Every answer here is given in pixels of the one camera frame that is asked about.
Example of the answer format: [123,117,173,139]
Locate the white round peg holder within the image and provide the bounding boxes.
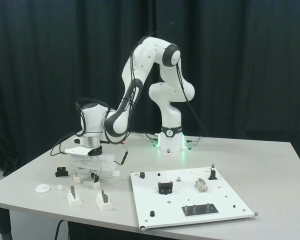
[66,191,81,208]

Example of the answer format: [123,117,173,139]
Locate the black table leg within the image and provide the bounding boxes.
[0,206,12,240]

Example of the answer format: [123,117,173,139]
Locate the thin black rod on wire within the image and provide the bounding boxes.
[114,141,129,166]

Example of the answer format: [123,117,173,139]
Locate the black floor cable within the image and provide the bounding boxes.
[55,219,66,240]

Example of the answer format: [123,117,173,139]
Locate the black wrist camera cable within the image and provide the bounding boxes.
[49,131,78,157]

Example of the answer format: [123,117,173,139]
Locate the black base cable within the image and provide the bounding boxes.
[143,131,162,141]

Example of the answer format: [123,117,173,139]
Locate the flat white mounting plate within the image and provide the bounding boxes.
[64,146,93,155]

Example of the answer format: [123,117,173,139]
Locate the white square peg holder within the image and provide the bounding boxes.
[95,193,114,211]

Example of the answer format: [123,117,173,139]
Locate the black curtain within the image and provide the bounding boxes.
[0,0,300,177]

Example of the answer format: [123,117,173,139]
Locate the white large gear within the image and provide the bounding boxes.
[34,183,51,195]

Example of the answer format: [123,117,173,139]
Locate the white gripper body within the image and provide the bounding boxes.
[72,153,115,174]

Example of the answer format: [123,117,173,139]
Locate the white task board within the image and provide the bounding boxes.
[129,162,259,231]

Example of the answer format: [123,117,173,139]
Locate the black D-SUB plug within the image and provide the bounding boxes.
[54,166,69,178]

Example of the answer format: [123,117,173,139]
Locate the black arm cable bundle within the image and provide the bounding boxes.
[74,21,203,146]

